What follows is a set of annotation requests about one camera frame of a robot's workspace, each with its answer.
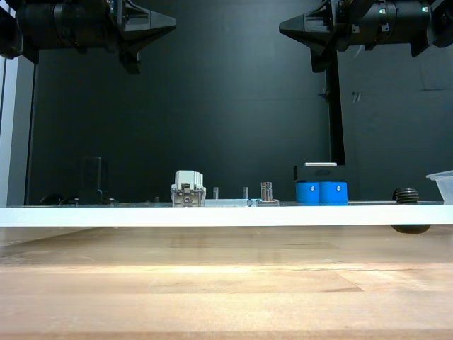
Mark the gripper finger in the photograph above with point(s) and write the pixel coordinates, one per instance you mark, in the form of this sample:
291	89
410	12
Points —
159	21
297	25
141	39
316	42

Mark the beige multi-pin connector housing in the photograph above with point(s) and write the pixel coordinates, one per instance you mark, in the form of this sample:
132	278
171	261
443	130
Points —
187	184

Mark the white taskboard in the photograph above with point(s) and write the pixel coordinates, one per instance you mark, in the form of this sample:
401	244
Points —
226	216

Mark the blue black D-sub socket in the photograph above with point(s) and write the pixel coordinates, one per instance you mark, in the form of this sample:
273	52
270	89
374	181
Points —
322	193

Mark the small metal stud socket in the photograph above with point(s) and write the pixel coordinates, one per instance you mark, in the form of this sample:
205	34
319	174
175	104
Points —
267	191

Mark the black threaded knob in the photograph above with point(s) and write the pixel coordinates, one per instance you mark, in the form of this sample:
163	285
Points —
405	195

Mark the clear plastic tub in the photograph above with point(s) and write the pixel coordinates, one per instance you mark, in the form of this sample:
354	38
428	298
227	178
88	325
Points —
446	184

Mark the silver mounting block with posts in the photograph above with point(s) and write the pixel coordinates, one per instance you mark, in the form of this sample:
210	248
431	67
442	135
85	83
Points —
226	203

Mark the black rubber board foot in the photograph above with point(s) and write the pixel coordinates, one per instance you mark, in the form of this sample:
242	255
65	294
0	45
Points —
410	229

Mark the black vertical wall post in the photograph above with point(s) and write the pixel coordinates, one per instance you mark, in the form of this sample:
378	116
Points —
336	124

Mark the black plastic bracket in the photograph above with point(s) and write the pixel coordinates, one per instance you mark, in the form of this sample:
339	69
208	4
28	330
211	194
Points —
92	177

